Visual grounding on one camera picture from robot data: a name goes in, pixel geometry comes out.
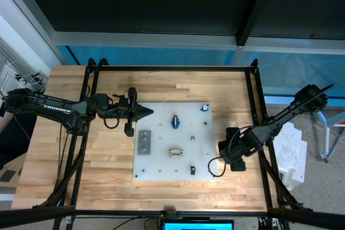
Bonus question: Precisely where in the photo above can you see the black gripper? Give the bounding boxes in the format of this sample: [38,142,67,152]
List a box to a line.
[113,87,155,137]
[226,127,250,172]

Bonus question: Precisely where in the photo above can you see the mounted beige connector base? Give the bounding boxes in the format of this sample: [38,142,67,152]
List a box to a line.
[168,148,185,159]

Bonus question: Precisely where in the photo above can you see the blue clamp with plug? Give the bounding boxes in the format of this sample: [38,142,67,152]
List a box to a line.
[170,115,182,130]

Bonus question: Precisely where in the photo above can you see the grey metal block with pegs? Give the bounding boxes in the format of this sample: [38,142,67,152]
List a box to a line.
[137,129,153,156]

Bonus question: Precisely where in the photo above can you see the white foam block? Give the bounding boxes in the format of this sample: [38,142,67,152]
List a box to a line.
[272,122,308,191]

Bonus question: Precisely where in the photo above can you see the white task board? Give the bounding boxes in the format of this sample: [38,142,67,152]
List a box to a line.
[132,102,218,182]

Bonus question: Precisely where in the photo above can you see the screen with blue edge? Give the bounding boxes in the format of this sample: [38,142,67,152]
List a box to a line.
[161,219,235,230]

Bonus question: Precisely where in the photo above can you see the cardboard box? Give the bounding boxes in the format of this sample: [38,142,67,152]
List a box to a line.
[0,151,27,187]

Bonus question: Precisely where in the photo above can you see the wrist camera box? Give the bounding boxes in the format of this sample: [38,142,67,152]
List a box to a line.
[217,140,230,161]

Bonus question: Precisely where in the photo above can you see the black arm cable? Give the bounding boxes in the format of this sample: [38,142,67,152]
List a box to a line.
[103,111,121,130]
[207,126,256,178]

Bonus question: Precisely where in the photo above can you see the black table frame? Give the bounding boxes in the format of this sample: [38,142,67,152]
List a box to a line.
[0,57,345,230]

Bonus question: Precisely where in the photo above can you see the black table-level camera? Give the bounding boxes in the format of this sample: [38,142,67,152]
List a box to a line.
[164,204,181,219]

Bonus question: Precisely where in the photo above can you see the silver metal chair frame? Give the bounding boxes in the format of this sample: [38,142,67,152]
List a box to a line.
[308,110,345,164]

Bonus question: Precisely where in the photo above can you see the black and white cables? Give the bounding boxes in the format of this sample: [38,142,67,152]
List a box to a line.
[13,71,47,86]

